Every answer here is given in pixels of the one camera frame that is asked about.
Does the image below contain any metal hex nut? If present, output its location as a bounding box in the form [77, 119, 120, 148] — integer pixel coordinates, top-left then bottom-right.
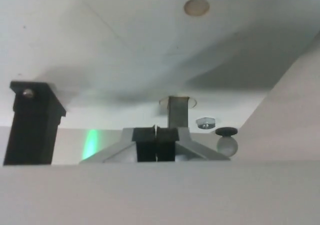
[195, 117, 217, 130]

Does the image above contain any white task board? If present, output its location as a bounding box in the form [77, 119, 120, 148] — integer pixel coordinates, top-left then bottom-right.
[0, 0, 320, 166]

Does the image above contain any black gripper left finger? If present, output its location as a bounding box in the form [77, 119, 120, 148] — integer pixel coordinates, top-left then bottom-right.
[79, 125, 158, 165]

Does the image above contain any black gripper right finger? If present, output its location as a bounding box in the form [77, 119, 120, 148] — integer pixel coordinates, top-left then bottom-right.
[156, 126, 231, 163]

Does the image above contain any black knob with white ball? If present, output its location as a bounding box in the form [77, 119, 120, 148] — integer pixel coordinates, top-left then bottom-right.
[215, 126, 239, 158]

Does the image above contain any thick metal square peg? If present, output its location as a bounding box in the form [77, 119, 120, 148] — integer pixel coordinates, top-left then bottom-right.
[167, 95, 190, 129]

